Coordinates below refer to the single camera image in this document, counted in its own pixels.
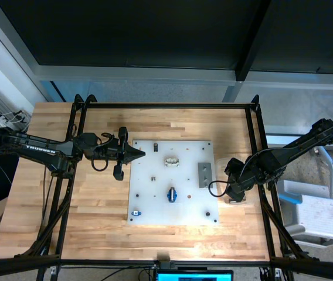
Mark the blue round holder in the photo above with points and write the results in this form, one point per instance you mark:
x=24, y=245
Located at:
x=167, y=196

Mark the white board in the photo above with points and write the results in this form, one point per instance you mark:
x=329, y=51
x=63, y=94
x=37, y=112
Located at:
x=184, y=210

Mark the beige connector housing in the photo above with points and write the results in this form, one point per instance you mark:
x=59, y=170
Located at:
x=172, y=161

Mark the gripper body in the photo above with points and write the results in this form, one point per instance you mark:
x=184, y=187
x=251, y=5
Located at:
x=233, y=167
x=121, y=155

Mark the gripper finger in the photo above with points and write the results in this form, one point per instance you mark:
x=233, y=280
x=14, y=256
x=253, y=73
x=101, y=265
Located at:
x=134, y=150
x=133, y=156

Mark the grey metal plate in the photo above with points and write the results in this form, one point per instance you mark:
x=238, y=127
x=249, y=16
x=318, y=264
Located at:
x=209, y=183

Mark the black table-level camera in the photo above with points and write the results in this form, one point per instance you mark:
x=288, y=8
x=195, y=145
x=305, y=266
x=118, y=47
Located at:
x=164, y=263

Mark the blue square holder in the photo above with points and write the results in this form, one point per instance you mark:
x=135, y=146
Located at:
x=132, y=213

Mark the black connector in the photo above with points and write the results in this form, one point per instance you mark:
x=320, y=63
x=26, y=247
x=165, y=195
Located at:
x=155, y=147

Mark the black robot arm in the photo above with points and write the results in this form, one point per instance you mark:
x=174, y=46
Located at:
x=37, y=149
x=286, y=152

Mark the grey white step stool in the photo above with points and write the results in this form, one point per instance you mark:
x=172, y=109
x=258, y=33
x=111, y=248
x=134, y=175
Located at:
x=316, y=210

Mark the laptop with blue screen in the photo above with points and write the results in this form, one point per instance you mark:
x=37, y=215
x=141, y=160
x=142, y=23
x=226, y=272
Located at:
x=193, y=276

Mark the black aluminium frame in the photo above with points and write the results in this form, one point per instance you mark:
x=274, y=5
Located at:
x=166, y=105

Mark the steel 16mm cylinder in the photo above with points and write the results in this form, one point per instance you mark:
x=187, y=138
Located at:
x=232, y=201

